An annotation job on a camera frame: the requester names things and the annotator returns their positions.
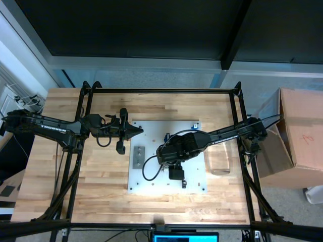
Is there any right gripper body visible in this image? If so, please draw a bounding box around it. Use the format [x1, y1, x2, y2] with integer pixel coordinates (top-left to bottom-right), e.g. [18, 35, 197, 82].
[155, 135, 196, 169]

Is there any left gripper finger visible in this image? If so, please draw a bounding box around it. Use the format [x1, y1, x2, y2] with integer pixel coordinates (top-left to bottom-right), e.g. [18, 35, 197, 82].
[127, 122, 144, 132]
[127, 130, 144, 140]

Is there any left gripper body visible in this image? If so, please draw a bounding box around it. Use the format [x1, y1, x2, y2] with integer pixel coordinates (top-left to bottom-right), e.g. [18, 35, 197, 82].
[115, 107, 130, 155]

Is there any clear plastic container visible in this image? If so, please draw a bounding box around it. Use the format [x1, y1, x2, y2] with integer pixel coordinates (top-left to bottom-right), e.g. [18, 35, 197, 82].
[204, 142, 232, 176]

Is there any white task board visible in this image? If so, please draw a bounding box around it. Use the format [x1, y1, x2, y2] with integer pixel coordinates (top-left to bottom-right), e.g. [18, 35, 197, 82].
[128, 120, 208, 194]

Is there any blue screen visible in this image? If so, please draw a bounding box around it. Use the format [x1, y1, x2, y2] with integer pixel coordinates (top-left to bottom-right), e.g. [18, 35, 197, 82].
[150, 231, 220, 242]

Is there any cardboard box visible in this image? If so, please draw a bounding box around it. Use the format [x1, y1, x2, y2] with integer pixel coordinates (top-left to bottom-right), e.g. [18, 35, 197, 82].
[256, 87, 323, 190]

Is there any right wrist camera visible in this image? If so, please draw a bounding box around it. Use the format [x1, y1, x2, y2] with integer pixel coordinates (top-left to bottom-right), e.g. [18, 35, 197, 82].
[168, 166, 186, 180]

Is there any black frame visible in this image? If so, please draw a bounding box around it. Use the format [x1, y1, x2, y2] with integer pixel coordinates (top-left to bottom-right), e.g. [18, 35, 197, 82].
[0, 80, 323, 242]

